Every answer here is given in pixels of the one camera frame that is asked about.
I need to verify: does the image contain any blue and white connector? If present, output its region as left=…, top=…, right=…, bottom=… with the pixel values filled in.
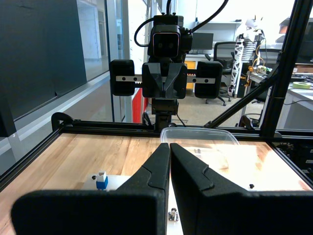
left=95, top=171, right=109, bottom=190

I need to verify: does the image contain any black monitor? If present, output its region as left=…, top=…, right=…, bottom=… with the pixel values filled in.
left=191, top=32, right=214, bottom=51

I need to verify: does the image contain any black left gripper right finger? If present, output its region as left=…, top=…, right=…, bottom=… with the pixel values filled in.
left=170, top=142, right=313, bottom=235

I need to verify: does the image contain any white lattice robot figure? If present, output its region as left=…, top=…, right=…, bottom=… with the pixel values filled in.
left=228, top=14, right=265, bottom=98

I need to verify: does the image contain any clear plastic tub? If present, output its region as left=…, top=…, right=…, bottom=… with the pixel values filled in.
left=159, top=126, right=241, bottom=172

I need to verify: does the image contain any black right camera cable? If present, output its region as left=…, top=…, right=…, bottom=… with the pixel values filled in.
left=133, top=18, right=155, bottom=47

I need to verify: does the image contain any white board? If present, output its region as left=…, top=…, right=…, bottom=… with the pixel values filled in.
left=82, top=168, right=313, bottom=235

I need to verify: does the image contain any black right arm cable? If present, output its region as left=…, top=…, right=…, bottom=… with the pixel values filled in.
left=190, top=0, right=230, bottom=34

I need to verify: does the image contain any green tape roll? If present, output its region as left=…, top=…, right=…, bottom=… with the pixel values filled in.
left=292, top=81, right=312, bottom=90

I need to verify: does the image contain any red panel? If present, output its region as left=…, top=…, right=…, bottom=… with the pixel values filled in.
left=131, top=87, right=145, bottom=123

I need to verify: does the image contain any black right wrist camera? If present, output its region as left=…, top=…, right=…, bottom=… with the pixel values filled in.
left=149, top=24, right=194, bottom=59

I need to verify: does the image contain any black metal frame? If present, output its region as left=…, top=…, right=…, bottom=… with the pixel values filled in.
left=0, top=0, right=313, bottom=194

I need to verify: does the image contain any yellow cabinet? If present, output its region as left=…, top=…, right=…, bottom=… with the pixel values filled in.
left=183, top=60, right=197, bottom=90

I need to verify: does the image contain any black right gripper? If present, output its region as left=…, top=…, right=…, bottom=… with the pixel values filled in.
left=109, top=59, right=223, bottom=100

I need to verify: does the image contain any white desk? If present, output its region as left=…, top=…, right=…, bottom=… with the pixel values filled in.
left=277, top=82, right=313, bottom=132

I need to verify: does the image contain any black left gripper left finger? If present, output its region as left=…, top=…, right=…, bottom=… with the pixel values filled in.
left=11, top=142, right=171, bottom=235

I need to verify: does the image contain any blue connector with silver cylinder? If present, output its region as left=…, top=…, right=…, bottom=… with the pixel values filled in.
left=168, top=207, right=179, bottom=222

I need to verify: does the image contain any black office chair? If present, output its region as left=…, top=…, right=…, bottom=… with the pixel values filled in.
left=204, top=41, right=237, bottom=106

